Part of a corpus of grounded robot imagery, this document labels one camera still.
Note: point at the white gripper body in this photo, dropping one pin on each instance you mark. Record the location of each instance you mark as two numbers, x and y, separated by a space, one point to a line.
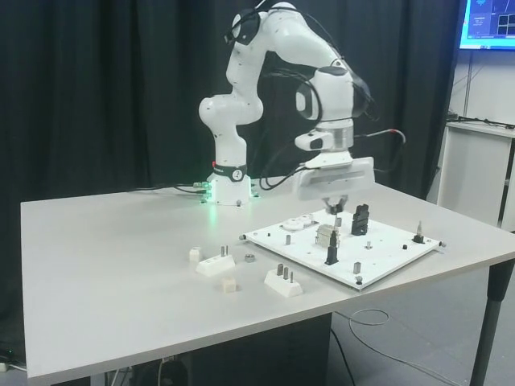
338 185

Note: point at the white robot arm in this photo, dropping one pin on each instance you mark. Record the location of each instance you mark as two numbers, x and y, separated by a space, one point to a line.
241 80

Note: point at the black D-SUB plug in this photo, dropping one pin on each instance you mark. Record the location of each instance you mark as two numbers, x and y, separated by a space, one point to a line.
360 221

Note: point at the white medium gear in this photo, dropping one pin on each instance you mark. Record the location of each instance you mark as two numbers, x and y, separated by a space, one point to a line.
306 219

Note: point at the white large gear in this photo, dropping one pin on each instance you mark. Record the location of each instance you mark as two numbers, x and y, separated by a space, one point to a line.
291 226

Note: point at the black upright plug thin rod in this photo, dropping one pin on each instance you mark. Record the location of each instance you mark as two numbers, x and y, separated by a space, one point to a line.
330 253

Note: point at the flat metal square peg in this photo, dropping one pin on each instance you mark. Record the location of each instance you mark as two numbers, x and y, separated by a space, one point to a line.
356 268

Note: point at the white task board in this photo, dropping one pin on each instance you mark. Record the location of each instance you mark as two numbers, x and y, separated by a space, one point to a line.
382 261

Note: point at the small grey plug black base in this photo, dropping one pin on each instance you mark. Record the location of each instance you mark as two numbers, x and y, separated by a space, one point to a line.
419 235

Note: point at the white square peg holder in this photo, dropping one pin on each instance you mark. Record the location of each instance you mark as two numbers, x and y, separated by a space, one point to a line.
283 286

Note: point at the metal hex nut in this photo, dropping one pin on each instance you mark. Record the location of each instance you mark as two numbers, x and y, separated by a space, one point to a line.
250 257

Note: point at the small white holder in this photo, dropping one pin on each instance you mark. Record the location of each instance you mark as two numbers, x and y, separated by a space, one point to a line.
228 284
194 255

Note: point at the white round peg holder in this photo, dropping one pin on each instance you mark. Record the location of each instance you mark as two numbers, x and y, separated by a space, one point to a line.
213 267

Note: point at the white cabinet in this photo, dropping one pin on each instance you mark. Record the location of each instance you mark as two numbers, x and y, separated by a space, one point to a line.
470 173

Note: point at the grey table leg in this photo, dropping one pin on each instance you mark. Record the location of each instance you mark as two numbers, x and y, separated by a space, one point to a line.
489 321

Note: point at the blue screen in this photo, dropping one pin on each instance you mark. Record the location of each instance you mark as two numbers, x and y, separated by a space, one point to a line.
487 24

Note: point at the black curtains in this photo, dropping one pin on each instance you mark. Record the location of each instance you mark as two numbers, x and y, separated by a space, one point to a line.
100 80

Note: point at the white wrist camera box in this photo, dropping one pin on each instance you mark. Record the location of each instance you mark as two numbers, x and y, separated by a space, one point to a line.
314 142

